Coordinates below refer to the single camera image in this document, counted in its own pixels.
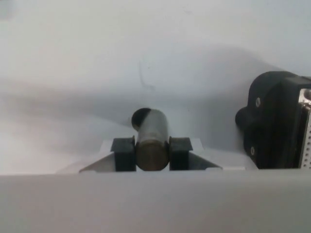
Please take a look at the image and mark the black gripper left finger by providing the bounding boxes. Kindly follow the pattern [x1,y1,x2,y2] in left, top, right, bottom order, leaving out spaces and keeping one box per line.
[78,137,137,173]

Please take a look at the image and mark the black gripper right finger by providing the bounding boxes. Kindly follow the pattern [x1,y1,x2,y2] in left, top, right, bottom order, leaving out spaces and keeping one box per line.
[168,136,224,171]

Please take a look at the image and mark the large metal round peg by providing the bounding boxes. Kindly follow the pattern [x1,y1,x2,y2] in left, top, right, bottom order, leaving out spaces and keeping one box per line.
[135,108,170,171]

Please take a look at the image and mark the black D-SUB plug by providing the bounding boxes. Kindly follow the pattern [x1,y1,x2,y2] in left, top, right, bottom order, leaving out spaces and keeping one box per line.
[234,70,311,170]

